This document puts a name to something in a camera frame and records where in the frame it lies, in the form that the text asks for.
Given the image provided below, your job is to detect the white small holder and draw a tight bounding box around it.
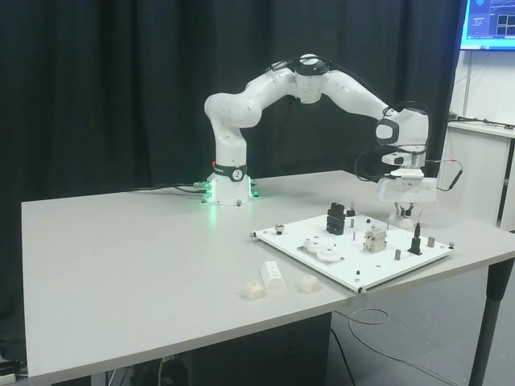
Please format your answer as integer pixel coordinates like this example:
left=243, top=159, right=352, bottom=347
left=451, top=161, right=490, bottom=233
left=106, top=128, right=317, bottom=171
left=242, top=281, right=267, bottom=301
left=299, top=273, right=320, bottom=294

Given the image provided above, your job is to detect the grey floor cable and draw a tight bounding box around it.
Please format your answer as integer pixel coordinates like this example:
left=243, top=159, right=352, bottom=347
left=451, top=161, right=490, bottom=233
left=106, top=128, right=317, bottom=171
left=347, top=306, right=478, bottom=386

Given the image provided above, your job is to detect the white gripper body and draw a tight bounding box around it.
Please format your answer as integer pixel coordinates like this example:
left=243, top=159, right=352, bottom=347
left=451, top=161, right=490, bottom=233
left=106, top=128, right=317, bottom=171
left=376, top=176, right=439, bottom=203

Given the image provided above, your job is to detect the black base cable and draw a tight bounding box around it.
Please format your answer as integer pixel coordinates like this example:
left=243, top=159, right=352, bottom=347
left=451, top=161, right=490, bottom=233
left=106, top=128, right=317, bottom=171
left=135, top=182, right=215, bottom=195

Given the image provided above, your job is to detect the white cabinet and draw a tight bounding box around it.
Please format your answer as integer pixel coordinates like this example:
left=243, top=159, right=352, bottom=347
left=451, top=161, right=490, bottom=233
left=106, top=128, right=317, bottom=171
left=445, top=115, right=515, bottom=233

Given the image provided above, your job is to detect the blue screen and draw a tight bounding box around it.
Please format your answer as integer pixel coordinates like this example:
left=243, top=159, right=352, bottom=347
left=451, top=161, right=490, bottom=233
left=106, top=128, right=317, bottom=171
left=459, top=0, right=515, bottom=51

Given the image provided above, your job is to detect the dark table leg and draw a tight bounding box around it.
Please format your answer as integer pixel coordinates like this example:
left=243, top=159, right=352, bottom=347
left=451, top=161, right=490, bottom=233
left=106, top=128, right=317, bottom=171
left=478, top=257, right=513, bottom=386

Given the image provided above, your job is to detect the black USB plug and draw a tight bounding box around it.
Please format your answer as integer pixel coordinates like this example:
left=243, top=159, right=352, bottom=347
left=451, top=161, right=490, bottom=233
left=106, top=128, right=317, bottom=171
left=409, top=224, right=423, bottom=256

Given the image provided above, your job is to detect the thin black rod with wire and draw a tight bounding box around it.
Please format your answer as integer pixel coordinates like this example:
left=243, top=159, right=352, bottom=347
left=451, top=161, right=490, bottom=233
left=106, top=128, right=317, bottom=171
left=426, top=158, right=464, bottom=192

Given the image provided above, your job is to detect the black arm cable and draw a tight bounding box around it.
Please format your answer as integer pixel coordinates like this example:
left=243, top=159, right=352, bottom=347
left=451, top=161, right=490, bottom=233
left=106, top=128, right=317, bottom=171
left=265, top=57, right=432, bottom=184

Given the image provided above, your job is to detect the black curtain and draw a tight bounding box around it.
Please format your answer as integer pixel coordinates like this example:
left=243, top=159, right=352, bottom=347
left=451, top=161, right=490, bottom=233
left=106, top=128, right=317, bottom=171
left=0, top=0, right=470, bottom=361

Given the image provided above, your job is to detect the white wide holder with holes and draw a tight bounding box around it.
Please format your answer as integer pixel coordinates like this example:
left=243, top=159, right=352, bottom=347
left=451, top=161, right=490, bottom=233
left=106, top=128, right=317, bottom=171
left=258, top=261, right=288, bottom=290

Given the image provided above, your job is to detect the black D-SUB plug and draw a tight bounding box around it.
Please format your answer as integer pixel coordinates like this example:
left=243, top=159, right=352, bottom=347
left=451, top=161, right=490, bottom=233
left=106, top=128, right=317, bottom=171
left=325, top=201, right=348, bottom=236

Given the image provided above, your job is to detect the white task board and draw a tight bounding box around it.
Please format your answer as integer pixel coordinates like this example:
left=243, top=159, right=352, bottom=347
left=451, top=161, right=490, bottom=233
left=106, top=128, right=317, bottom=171
left=249, top=211, right=457, bottom=296

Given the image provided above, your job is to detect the white medium gear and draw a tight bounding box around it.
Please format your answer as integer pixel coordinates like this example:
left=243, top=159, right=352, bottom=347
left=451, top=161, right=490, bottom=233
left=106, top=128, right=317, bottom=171
left=315, top=246, right=340, bottom=264

